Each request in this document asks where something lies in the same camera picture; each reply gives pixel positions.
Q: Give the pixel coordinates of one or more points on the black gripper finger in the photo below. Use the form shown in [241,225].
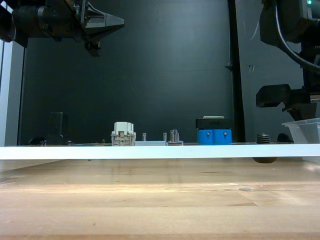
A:
[100,32]
[112,22]
[301,112]

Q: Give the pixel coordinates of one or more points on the clear plastic tub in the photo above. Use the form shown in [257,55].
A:
[307,132]

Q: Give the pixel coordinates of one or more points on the black M12 threaded stud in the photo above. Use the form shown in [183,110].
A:
[263,138]

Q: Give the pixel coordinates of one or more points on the black round foot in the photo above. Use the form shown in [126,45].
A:
[264,160]

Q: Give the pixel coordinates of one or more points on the blue and black connector socket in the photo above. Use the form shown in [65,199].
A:
[215,136]

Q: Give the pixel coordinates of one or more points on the beige connector housing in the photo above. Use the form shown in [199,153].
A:
[122,130]

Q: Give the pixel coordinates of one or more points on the small metal connector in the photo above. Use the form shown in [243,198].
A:
[173,136]

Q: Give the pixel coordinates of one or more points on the small steel threaded stud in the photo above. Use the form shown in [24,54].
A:
[144,137]
[164,137]

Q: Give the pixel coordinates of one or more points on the aluminium block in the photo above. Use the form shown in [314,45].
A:
[150,143]

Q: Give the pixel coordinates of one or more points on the white plastic board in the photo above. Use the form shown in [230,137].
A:
[160,152]

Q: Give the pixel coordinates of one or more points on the black upright post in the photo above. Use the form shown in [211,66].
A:
[236,100]

